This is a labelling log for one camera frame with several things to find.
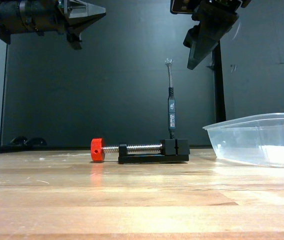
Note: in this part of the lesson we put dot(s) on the black clamp with red knob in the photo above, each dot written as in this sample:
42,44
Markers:
154,152

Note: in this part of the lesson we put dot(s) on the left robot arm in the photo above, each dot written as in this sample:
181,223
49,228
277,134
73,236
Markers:
14,17

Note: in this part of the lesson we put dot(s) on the clear plastic container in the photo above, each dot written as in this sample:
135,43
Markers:
257,142

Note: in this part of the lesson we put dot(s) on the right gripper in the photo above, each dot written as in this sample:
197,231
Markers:
222,4

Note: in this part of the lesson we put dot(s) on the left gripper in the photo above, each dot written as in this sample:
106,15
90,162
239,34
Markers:
65,23

